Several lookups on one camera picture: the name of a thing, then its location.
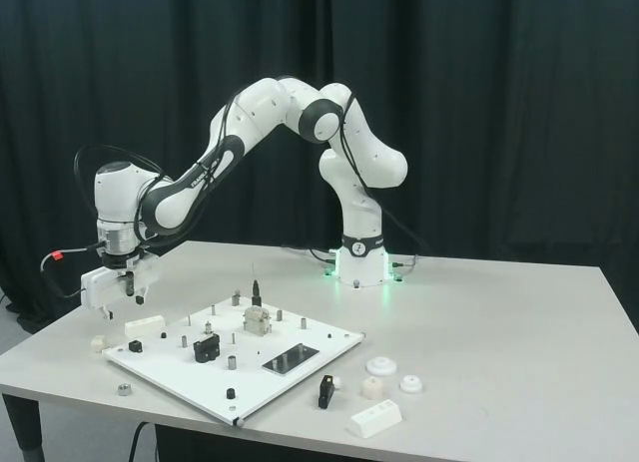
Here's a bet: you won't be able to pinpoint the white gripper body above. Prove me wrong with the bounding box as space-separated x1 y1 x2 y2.
79 253 163 312

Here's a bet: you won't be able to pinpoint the black USB plug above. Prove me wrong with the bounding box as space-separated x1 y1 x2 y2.
250 262 265 309

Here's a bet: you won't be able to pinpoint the white holder with holes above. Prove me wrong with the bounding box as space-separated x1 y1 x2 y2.
348 401 404 438
123 314 167 339

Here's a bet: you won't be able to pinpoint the black waterproof plug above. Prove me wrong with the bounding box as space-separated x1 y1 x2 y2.
193 331 222 363

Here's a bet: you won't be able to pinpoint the black table leg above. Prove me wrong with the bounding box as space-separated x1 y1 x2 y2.
1 391 42 462

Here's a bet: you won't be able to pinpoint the white task board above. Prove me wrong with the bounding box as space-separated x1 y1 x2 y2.
102 287 366 427

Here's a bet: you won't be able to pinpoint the black D-SUB plug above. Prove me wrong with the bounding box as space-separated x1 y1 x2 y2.
317 375 336 410

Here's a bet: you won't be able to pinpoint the white large gear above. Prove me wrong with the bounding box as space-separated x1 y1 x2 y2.
364 355 398 379

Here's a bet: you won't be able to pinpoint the black curtains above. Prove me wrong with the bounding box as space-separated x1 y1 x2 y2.
0 0 639 313

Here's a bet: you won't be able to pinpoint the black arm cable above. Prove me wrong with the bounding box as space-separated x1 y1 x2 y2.
73 95 373 246

